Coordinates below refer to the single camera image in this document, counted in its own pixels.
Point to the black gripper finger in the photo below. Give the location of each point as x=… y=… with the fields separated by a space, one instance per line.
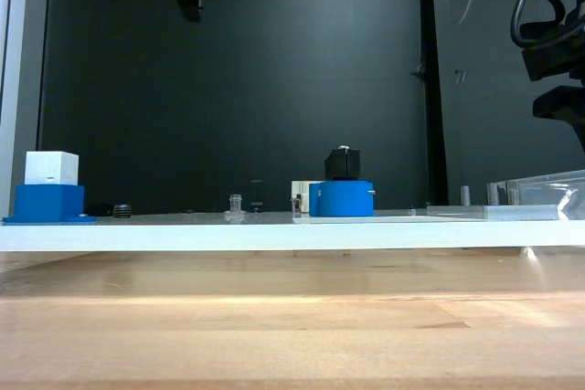
x=579 y=127

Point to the white taskboard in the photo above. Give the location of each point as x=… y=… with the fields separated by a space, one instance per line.
x=183 y=237

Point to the clear plastic tub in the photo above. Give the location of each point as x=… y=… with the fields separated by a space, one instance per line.
x=544 y=189

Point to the dark translucent bar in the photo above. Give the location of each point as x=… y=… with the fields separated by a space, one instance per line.
x=257 y=193

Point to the black clamp block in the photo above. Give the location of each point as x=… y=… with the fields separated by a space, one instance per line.
x=343 y=164

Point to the white cube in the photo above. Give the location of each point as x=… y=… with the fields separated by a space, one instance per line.
x=45 y=166

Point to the white connector housing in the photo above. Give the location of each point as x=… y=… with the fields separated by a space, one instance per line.
x=302 y=191

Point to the clear plastic fitting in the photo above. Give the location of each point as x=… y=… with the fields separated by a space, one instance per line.
x=235 y=207

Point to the blue round holder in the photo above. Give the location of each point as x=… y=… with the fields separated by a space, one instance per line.
x=345 y=200

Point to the small silver connector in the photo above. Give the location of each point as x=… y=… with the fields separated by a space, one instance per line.
x=295 y=207

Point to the black threaded set screw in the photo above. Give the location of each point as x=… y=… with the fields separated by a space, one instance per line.
x=122 y=211

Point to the blue square base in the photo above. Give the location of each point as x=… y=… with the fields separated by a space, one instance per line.
x=45 y=203

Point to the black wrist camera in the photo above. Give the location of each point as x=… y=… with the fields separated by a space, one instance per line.
x=557 y=61

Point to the small grey post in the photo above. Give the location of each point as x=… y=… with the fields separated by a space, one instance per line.
x=465 y=196

